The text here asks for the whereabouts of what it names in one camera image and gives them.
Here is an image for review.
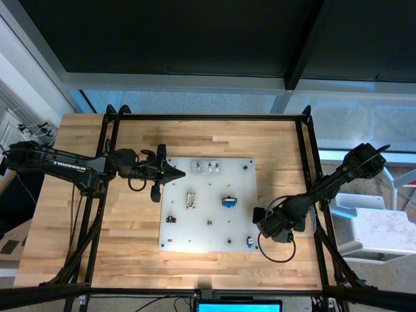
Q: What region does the clear plastic tub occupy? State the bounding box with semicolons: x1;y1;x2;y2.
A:
258;194;318;237

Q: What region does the clear block with pins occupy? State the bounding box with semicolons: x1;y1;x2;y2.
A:
190;159;224;176

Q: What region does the white plastic chair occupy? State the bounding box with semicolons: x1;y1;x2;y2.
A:
331;194;416;264

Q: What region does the white and red chair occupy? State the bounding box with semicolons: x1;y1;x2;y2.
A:
380;161;416;211

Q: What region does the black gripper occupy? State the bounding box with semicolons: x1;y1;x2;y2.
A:
253;206;295;244
138;144;187;203

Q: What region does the white plastic board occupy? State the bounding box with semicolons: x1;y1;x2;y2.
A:
158;157;258;254

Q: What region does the black vertical post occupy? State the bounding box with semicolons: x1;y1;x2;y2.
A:
284;0;326;91

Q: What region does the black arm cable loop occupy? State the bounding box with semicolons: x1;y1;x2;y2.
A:
257;232;297;263
127;177;147;193

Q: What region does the black table-level camera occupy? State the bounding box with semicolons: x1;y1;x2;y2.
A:
198;287;222;302

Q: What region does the black aluminium frame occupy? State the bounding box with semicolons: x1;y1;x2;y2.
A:
0;103;416;312

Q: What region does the grey rectangular connector housing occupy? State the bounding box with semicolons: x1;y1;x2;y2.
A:
185;191;198;211

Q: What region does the blue laptop screen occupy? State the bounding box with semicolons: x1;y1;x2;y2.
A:
194;299;283;312

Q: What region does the black and white cable bundle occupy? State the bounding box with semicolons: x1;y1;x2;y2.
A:
18;122;55;139

